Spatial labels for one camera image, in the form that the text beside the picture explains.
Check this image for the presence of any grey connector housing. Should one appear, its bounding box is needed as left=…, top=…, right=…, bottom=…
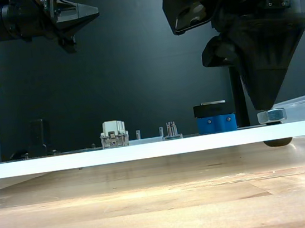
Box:
left=98, top=118, right=131, bottom=150

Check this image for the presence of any white board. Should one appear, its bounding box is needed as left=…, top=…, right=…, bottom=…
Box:
left=0, top=119, right=305, bottom=180

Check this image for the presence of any blue and black connector block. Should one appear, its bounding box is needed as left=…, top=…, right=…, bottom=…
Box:
left=192, top=98, right=239, bottom=136

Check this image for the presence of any thick silver stud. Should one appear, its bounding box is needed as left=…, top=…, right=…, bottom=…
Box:
left=166, top=120, right=178, bottom=137

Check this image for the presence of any silver hex nut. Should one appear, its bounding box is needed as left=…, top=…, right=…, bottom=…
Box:
left=256, top=106, right=288, bottom=125

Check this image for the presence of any black window post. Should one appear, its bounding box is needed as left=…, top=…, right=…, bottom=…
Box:
left=227, top=62, right=251, bottom=129

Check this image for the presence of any black round foot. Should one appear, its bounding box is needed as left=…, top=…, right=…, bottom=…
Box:
left=262, top=136, right=294, bottom=149

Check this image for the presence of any black socket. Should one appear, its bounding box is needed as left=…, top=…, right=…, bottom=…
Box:
left=4, top=117, right=62, bottom=161

